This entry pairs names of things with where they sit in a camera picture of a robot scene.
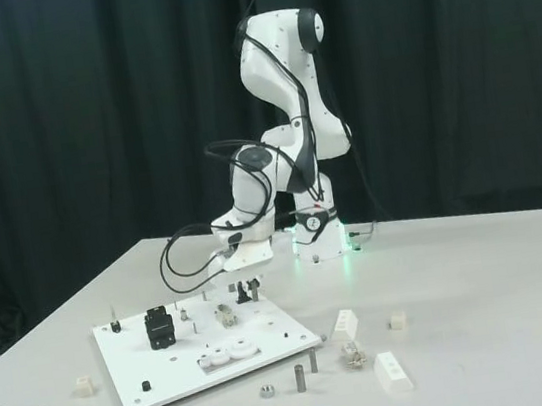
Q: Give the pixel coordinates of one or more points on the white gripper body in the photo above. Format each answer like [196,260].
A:
[248,256]

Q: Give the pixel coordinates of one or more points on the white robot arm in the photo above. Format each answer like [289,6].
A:
[279,80]

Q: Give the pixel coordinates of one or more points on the thin metal round peg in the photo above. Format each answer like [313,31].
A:
[313,361]

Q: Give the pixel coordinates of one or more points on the white peg holder block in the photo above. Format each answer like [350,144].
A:
[393,371]
[344,326]

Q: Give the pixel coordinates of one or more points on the thick metal round peg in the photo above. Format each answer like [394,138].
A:
[298,378]

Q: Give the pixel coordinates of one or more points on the metal waterproof plug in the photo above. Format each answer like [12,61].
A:
[224,316]

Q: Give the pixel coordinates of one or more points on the white large gear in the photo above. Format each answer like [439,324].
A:
[243,349]

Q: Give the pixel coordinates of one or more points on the metal BNC plug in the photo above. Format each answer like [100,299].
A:
[184,314]

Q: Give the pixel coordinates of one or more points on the white medium gear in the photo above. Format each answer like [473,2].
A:
[220,355]

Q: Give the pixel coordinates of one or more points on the white small gear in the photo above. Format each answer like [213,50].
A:
[204,362]

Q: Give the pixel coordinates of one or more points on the white task board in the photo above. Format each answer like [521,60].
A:
[208,368]

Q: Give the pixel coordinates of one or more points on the black D-SUB plug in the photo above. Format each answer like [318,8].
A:
[160,329]

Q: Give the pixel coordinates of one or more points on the metal nut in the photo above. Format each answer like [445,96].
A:
[266,391]

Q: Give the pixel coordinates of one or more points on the black round knob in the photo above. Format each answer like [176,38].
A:
[146,385]

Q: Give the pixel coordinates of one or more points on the small white cube holder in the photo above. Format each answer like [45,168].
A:
[398,321]
[85,385]

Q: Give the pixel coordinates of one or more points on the pale grey table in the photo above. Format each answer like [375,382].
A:
[469,316]

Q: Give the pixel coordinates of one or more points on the black curtain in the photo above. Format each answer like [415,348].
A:
[62,116]

